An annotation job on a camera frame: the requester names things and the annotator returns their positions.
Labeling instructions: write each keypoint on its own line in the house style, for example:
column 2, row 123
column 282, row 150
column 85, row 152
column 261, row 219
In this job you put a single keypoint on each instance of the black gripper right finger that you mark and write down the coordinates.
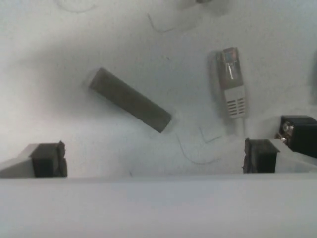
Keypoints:
column 260, row 156

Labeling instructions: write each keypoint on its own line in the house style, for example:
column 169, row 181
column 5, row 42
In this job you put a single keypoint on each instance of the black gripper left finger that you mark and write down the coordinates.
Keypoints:
column 47, row 161

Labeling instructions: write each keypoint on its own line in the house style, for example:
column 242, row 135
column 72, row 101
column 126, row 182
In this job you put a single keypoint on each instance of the metal square peg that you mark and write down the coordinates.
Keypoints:
column 128, row 99

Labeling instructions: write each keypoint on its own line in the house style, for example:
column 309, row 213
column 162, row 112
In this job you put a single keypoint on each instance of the black D-SUB plug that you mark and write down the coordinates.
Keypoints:
column 304, row 134

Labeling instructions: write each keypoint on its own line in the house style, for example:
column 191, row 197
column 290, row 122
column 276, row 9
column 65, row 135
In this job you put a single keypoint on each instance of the grey Ethernet plug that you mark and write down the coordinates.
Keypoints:
column 232, row 81

